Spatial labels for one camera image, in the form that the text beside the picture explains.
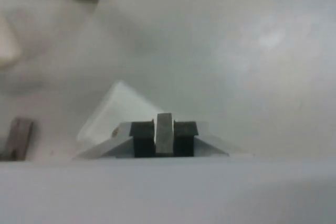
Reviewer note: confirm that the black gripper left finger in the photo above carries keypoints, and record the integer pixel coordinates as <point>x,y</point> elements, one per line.
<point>143,140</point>

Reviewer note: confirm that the large metal square peg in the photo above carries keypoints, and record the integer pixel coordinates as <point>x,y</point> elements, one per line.
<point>18,140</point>

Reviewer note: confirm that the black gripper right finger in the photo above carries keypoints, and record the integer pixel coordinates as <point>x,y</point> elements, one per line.
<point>185,140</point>

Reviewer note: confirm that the large white part holder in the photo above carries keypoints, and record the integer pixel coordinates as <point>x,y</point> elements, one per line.
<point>8,45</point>

